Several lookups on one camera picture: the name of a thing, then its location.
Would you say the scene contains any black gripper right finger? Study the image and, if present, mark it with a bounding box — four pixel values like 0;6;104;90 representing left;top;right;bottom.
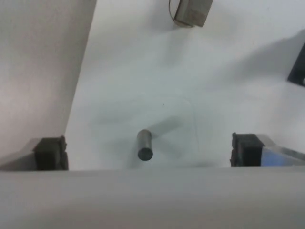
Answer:
229;132;305;168

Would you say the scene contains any metal round peg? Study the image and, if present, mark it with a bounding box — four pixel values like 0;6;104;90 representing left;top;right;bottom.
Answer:
137;128;153;162

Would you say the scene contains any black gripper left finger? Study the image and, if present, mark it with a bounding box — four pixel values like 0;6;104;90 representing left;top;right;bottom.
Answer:
0;135;70;172

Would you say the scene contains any white task board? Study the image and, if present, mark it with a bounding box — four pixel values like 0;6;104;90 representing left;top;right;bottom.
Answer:
287;35;305;88

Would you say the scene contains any white peg holder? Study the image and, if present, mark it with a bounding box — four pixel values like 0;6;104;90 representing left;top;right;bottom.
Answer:
90;95;200;170

